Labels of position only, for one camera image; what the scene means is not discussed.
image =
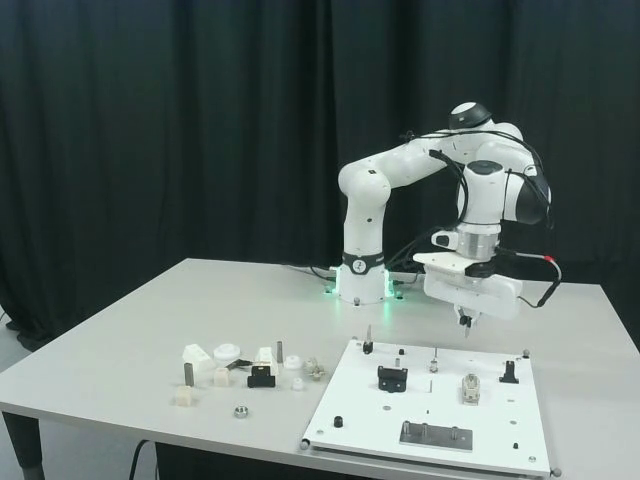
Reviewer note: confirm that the large white peg holder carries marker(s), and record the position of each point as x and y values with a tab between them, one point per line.
199	360

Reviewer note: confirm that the white large gear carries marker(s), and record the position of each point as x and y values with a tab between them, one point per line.
227	351

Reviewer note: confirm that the black D-SUB plug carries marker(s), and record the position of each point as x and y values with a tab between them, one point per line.
261	377

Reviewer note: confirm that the metal square peg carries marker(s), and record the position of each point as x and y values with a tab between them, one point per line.
189	374

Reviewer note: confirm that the white plug holder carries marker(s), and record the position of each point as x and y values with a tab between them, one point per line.
265	357

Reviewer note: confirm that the flat white mounting plate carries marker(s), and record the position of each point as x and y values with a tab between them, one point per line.
440	260

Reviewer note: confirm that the white task board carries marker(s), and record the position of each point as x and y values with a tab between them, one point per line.
430	400

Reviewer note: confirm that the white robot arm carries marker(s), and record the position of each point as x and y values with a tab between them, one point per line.
362	210

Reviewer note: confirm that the small white cube holder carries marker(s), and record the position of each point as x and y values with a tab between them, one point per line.
184	396
222	376

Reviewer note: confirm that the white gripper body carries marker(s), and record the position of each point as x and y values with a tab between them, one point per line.
487	295

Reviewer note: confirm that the small white camera box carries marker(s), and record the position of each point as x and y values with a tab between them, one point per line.
442	239

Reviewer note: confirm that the black curtain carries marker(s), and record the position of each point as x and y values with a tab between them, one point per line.
200	125

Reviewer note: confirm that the white medium gear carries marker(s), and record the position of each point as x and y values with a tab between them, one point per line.
292	362

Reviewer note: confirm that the metal nut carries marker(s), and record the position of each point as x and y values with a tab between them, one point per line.
241	412

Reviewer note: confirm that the black table leg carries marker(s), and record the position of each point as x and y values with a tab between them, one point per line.
20	442

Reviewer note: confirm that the white small gear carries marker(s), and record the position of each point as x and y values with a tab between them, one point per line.
297	384

